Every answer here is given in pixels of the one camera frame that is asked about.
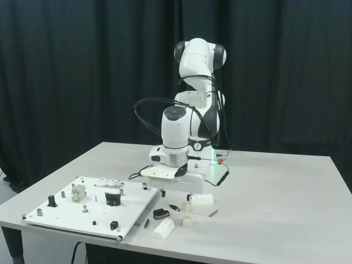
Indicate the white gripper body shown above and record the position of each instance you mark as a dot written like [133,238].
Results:
[189,184]

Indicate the grey waterproof plug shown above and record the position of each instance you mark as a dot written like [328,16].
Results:
[76,190]

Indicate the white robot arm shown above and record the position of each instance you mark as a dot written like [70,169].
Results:
[176,129]

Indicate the white small holder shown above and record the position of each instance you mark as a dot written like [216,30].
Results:
[187,221]
[185,207]

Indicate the white long holder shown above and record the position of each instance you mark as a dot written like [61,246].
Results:
[164,229]
[203,200]

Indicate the metal bolt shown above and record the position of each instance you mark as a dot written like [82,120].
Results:
[143,186]

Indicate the black D-SUB plug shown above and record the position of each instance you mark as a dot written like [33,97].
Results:
[160,214]

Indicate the dark square peg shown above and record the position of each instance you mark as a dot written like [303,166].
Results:
[146,223]

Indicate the white large gear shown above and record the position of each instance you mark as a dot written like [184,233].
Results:
[102,182]

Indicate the metal BNC plug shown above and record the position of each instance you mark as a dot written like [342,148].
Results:
[85,209]

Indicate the white task board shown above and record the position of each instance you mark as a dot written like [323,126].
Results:
[68,220]

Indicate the metal square peg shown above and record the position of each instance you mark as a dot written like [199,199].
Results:
[63,194]
[40,212]

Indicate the black curtains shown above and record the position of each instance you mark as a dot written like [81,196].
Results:
[68,68]

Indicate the dark table leg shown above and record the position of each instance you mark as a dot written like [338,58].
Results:
[11,244]

